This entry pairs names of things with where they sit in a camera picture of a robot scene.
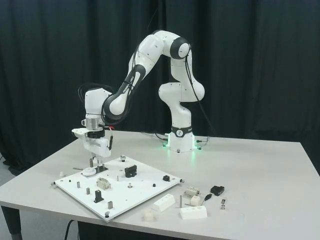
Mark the black table leg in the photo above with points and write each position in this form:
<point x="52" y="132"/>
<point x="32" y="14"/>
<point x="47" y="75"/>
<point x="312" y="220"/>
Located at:
<point x="10" y="222"/>

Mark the small white holder block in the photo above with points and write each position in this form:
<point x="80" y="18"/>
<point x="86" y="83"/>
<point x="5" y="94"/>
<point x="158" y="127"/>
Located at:
<point x="149" y="215"/>
<point x="196" y="200"/>

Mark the white task board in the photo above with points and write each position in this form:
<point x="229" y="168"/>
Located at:
<point x="140" y="192"/>

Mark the large metal square peg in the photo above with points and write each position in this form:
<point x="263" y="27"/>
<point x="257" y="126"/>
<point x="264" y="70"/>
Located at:
<point x="110" y="204"/>

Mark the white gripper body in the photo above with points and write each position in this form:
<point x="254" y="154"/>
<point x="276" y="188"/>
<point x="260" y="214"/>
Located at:
<point x="98" y="147"/>

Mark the thin black rod red tag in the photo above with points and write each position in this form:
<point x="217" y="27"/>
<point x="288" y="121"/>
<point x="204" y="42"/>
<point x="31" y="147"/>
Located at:
<point x="110" y="142"/>

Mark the beige waterproof plug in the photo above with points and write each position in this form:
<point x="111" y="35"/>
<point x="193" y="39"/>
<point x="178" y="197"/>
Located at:
<point x="190" y="192"/>

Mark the white large gear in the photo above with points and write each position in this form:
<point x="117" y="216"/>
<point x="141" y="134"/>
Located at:
<point x="88" y="172"/>

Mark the black USB plug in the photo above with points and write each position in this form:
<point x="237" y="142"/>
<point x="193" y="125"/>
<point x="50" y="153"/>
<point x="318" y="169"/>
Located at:
<point x="207" y="197"/>

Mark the white holder with holes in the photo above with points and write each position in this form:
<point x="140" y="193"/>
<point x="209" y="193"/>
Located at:
<point x="163" y="202"/>
<point x="193" y="213"/>

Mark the black D-SUB plug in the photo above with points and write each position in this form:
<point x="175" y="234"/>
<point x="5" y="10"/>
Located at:
<point x="217" y="190"/>

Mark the black curtains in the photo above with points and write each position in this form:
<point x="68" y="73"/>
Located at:
<point x="250" y="62"/>

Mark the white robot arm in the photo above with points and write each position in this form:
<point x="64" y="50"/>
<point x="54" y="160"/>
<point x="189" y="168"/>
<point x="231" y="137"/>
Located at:
<point x="178" y="110"/>

